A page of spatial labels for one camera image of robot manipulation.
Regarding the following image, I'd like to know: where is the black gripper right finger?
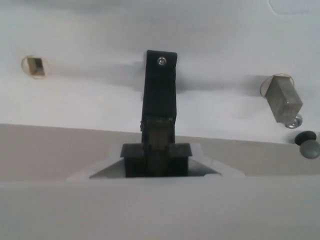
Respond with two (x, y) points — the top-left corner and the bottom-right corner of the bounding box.
(171, 142), (247, 179)

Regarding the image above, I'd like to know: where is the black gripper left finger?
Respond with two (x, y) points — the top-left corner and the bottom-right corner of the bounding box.
(66, 142), (149, 180)

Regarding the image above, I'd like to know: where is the black USB plug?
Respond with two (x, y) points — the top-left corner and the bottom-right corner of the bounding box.
(139, 115), (177, 179)

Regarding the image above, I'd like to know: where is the metal square peg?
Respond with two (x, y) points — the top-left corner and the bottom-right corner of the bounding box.
(264, 74), (304, 124)

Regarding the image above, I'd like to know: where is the white task board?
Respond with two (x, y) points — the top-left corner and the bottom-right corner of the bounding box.
(0, 0), (320, 160)

